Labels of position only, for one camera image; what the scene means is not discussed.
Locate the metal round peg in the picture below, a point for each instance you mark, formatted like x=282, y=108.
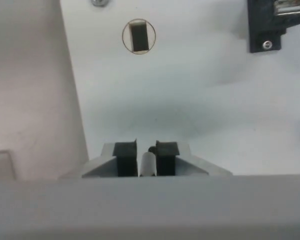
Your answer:
x=147, y=163

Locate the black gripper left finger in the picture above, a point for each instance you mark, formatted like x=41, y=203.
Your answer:
x=125, y=160

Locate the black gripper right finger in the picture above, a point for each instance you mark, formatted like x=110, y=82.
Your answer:
x=167, y=160

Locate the white task board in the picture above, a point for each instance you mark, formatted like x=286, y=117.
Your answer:
x=190, y=87

